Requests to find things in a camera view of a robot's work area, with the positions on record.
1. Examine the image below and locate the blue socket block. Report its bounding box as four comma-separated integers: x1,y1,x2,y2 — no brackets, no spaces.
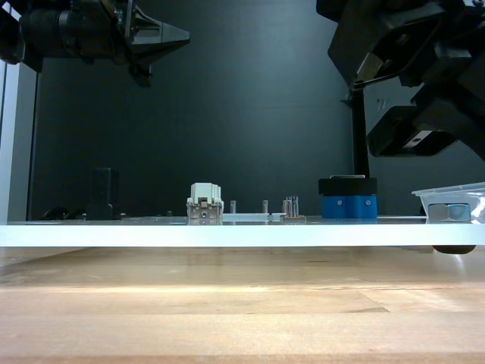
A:
318,174,379,220

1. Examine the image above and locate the clear plastic container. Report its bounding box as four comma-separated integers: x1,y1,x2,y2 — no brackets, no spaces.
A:
411,181,485,225

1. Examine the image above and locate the beige many-pin connector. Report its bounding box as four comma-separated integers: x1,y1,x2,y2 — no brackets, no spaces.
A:
185,182,224,226

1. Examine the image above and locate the black block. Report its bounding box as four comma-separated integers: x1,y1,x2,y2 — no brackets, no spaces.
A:
85,167,122,221

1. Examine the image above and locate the white task board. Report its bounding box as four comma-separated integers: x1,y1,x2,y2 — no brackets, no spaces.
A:
0,214,485,255

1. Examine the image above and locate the black frame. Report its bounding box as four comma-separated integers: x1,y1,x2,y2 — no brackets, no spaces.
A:
339,83,371,179

